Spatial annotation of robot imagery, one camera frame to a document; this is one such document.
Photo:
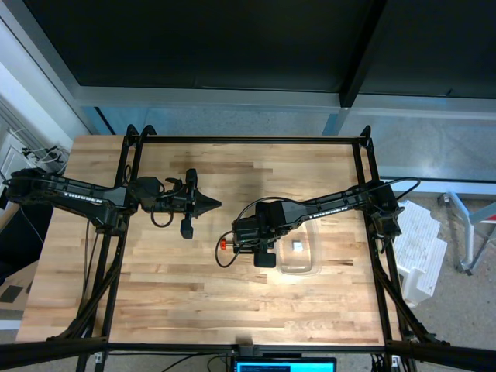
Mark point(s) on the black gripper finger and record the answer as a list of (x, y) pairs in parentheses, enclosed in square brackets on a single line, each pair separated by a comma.
[(204, 208), (205, 200)]

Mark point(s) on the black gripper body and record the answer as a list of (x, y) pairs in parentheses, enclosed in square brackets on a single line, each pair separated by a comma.
[(182, 203), (265, 260)]

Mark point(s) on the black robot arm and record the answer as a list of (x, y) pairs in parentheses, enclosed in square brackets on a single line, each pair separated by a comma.
[(329, 209), (77, 195)]

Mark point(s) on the small white block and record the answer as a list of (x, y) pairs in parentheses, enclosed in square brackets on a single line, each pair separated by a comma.
[(297, 245)]

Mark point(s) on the black vise with orange knob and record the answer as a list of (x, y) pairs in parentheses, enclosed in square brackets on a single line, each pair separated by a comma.
[(223, 244)]

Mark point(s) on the clear plastic tub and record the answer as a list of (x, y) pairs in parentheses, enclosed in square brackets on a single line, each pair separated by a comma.
[(306, 267)]

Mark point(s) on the screen with blue edge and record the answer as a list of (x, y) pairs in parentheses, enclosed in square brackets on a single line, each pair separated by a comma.
[(283, 366)]

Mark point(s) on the white ribbed plastic step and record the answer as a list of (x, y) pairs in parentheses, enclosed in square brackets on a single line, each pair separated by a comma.
[(420, 255)]

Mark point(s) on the brown cardboard box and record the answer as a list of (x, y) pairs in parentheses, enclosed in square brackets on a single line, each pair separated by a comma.
[(19, 279)]

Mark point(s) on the grey metal stand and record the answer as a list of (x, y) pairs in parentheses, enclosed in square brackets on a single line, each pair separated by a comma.
[(469, 248)]

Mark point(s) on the red and white panel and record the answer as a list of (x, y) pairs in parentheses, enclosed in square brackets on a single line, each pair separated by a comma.
[(490, 219)]

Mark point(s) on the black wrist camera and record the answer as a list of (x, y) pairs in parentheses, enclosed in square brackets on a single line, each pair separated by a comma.
[(245, 230)]

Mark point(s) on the black aluminium frame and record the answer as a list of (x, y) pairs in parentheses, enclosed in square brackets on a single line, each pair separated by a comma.
[(248, 140)]

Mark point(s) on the black table camera mount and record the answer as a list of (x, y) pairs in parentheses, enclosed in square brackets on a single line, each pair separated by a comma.
[(245, 350)]

